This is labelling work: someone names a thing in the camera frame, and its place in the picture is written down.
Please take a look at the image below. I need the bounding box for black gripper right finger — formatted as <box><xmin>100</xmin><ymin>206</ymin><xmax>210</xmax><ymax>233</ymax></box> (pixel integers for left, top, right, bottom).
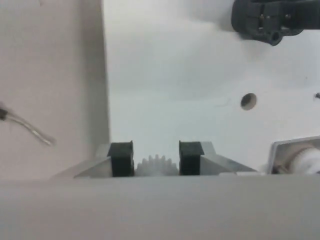
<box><xmin>178</xmin><ymin>139</ymin><xmax>259</xmax><ymax>176</ymax></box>

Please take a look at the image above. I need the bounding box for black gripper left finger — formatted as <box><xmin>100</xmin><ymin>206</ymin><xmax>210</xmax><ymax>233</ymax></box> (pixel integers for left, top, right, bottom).
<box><xmin>51</xmin><ymin>140</ymin><xmax>135</xmax><ymax>180</ymax></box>

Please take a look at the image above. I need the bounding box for white small gear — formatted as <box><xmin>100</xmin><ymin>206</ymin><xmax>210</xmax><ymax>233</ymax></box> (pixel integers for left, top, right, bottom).
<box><xmin>135</xmin><ymin>153</ymin><xmax>180</xmax><ymax>177</ymax></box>

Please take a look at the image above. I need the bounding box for white task board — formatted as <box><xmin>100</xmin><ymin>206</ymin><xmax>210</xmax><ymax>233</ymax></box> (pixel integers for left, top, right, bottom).
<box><xmin>102</xmin><ymin>0</ymin><xmax>320</xmax><ymax>181</ymax></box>

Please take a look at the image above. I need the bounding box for black D-SUB plug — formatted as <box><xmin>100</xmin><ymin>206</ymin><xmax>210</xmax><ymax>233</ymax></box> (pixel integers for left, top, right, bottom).
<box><xmin>231</xmin><ymin>0</ymin><xmax>305</xmax><ymax>48</ymax></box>

